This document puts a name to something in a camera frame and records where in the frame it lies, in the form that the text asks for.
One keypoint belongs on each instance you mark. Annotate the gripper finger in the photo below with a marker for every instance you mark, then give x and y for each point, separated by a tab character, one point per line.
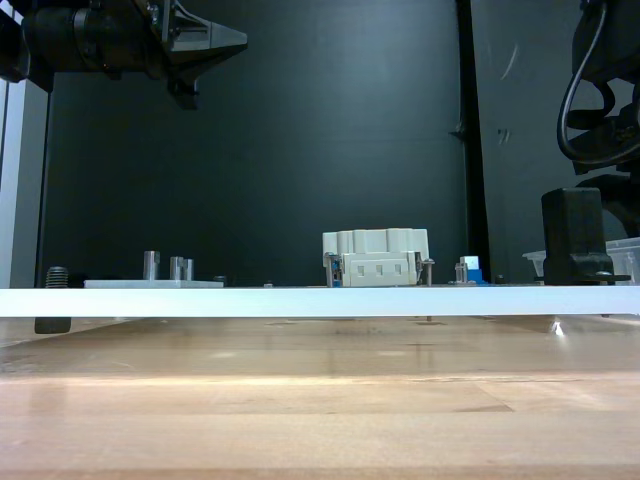
631	215
215	57
225	37

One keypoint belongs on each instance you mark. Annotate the medium steel bar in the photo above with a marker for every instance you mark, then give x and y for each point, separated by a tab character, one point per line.
175	267

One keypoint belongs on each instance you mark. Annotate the thin steel bar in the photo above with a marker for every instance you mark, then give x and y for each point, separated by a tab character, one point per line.
189	270

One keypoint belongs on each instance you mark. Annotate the thick steel bar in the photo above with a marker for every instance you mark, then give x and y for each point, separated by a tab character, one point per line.
151	265

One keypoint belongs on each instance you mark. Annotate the clear plastic tub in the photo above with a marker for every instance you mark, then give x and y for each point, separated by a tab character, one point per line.
627	262

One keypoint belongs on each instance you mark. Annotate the black plastic socket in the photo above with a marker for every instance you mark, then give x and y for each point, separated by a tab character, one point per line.
575	230

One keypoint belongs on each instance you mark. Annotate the small blue white connector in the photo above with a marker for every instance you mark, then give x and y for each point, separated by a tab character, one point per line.
472	275

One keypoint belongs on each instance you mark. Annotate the small metal clamp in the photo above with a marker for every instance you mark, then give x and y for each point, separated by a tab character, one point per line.
459	274

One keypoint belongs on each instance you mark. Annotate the grey pillar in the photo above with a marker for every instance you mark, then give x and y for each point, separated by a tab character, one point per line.
20	200

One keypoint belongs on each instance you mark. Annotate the silver mounting screw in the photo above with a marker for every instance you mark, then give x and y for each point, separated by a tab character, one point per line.
429	274

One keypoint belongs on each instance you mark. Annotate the grey metal plate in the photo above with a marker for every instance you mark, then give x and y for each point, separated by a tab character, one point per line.
150	284

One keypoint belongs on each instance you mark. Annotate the beige connector housing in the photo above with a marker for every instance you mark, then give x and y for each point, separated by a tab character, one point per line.
375	250

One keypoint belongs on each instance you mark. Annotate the blue plug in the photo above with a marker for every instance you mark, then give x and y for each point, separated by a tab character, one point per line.
337	276

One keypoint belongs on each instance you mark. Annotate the black threaded bolt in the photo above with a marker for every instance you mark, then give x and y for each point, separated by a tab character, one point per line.
56	277

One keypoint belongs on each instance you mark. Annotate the white task board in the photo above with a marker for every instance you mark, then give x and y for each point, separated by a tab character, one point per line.
320	302

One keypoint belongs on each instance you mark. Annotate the black board foot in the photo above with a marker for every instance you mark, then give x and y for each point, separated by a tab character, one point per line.
50	326

